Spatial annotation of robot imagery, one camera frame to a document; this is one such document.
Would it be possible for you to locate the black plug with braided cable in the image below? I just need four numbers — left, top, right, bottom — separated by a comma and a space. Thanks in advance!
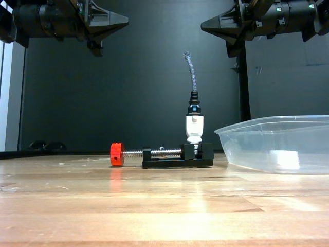
182, 51, 202, 117

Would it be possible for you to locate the clear plastic tub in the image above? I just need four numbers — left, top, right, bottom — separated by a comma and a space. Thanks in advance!
213, 115, 329, 175

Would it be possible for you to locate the small white block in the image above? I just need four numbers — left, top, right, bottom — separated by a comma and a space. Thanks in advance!
269, 150, 300, 170

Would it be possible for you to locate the black vise with red knob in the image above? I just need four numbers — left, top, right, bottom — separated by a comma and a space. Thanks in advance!
109, 142, 214, 170

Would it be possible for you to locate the black table frame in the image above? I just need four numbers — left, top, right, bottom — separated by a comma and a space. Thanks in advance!
0, 140, 144, 160

